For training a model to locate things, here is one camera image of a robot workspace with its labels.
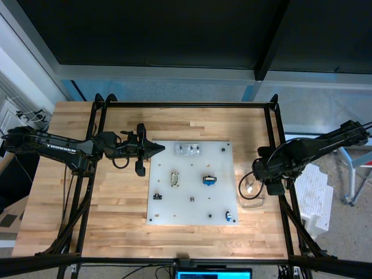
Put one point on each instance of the white foam block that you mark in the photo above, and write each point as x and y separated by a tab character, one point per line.
315	203

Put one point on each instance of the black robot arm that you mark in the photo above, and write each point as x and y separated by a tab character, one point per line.
328	139
58	145

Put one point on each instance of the white task board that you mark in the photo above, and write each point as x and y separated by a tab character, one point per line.
180	209

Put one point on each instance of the small black table camera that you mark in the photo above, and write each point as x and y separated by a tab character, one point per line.
186	263

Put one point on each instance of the laptop screen with blue edge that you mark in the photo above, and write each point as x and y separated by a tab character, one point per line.
212	274

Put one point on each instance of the beige multi-pin connector housing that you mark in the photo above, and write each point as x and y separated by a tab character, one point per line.
175	179

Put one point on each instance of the clear plastic tub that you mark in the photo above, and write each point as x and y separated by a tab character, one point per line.
255	205

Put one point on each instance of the brown cardboard box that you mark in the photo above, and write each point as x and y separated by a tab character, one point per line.
11	215

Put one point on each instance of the grey metal chair frame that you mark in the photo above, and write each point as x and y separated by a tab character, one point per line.
351	174

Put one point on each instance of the small blue socket holder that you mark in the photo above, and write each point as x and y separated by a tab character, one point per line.
228	215

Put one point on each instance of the blue and black connector mount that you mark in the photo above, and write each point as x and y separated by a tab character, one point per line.
209	181

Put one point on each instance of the black wall post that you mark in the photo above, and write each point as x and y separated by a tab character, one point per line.
270	43

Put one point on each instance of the small black clamp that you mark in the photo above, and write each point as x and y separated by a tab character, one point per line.
157	196

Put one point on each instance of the black aluminium table frame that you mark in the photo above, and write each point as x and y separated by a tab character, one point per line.
189	105

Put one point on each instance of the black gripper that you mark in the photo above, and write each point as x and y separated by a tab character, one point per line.
274	187
140	167

